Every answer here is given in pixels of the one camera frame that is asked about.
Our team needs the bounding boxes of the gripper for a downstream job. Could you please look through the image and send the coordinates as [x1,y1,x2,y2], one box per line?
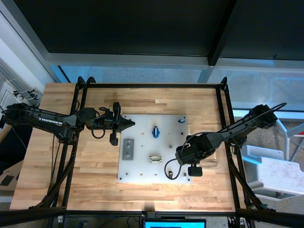
[102,102,136,146]
[175,135,204,178]

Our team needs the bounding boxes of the white taskboard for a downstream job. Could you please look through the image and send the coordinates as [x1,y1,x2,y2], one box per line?
[118,114,192,184]

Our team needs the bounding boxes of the clear plastic tub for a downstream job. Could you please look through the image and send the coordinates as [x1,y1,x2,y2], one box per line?
[194,130,219,170]

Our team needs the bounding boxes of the grey metal plate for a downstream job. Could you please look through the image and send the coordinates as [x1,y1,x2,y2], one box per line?
[121,138,135,162]

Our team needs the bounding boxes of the screen with blue edge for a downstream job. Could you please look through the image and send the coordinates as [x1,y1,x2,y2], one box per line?
[142,218,207,228]

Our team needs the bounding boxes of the white step ladder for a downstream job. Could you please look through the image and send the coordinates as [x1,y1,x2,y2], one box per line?
[241,116,304,201]

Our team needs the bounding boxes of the cardboard box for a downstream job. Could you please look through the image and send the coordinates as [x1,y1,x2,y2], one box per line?
[0,160,24,191]

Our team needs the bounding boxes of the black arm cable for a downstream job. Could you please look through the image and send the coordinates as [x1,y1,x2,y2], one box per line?
[91,128,106,140]
[164,158,186,180]

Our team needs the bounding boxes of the black aluminium frame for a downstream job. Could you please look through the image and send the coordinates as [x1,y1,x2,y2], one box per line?
[0,76,277,228]

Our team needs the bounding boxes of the black white cable bundle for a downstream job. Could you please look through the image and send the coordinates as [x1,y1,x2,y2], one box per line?
[12,89,43,101]

